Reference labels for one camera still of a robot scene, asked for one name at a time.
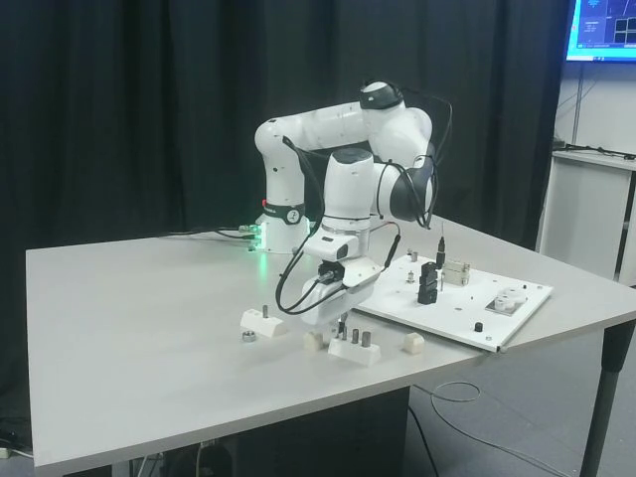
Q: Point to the white power strip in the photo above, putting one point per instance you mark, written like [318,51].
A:
[4,453]

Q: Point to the flat white mounting plate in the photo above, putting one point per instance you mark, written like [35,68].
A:
[365,273]

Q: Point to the small white camera box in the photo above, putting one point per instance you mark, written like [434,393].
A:
[343,248]

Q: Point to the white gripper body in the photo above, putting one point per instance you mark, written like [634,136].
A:
[323,303]

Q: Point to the white cabinet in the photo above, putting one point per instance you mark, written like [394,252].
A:
[586,213]

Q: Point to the medium metal round peg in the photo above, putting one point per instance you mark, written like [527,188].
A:
[355,337]

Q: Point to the white small gear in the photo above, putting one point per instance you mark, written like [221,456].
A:
[501,305]

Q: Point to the white task board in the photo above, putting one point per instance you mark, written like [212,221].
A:
[462,308]

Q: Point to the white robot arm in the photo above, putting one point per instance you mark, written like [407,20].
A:
[318,124]

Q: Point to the small white cube holder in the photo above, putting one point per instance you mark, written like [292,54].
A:
[413,344]
[313,343]

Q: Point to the white medium gear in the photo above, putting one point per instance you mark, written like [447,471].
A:
[509,299]

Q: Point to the white large gear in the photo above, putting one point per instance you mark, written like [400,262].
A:
[518,293]

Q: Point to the thick metal round peg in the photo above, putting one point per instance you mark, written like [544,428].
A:
[366,339]

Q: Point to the black curtain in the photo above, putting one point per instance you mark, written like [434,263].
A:
[124,99]

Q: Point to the white peg holder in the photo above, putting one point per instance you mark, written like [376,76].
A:
[355,355]
[266,325]

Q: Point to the metal bolt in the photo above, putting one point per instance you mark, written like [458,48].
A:
[243,337]

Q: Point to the black table leg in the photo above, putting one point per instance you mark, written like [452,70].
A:
[603,407]

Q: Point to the black D-SUB plug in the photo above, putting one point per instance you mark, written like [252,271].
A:
[427,290]

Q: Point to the blue screen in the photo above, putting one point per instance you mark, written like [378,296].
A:
[606,30]

